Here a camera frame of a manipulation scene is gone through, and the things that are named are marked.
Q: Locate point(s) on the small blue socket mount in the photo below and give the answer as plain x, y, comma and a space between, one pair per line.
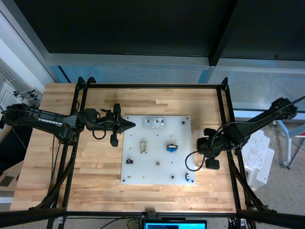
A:
187, 177

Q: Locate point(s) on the black table-level camera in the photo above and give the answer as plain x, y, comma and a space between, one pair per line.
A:
150, 213

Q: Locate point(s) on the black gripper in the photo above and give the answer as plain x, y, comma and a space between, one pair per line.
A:
107, 122
209, 145

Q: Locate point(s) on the black table frame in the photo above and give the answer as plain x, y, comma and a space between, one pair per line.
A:
155, 86

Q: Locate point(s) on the black vertical wall post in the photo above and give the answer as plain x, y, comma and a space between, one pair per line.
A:
222, 35

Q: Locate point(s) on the blue and black socket mount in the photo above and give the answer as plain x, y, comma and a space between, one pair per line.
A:
171, 148

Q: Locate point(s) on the grey multi-pin connector housing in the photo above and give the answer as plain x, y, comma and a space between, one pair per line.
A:
144, 146

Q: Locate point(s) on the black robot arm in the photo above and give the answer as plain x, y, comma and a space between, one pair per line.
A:
47, 119
257, 121

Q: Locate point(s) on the white foam packing block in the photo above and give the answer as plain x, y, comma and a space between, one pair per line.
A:
257, 162

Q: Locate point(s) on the grey metal chair frame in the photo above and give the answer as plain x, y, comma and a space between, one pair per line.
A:
287, 150

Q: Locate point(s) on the aluminium bar with screws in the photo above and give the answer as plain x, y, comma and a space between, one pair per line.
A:
153, 122

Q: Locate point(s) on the white task board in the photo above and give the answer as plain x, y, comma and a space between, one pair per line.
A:
155, 152

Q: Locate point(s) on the clear plastic tub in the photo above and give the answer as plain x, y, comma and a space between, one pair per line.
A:
197, 159

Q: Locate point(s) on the laptop screen with blue edge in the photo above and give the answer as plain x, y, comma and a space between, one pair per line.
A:
174, 225

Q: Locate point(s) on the black clamp connector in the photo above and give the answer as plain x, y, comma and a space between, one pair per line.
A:
129, 161

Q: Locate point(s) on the grey aluminium partition post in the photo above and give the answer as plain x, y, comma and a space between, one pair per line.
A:
32, 40

